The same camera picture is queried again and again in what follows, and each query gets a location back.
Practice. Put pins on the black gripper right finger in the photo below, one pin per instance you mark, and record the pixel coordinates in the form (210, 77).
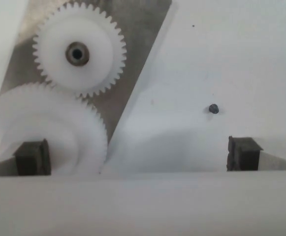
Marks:
(243, 157)

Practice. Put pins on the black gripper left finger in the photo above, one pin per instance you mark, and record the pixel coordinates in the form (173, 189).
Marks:
(32, 157)

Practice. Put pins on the white large gear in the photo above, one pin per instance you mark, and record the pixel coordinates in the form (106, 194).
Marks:
(46, 118)

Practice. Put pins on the white medium gear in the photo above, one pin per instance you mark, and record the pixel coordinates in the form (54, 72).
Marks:
(54, 73)

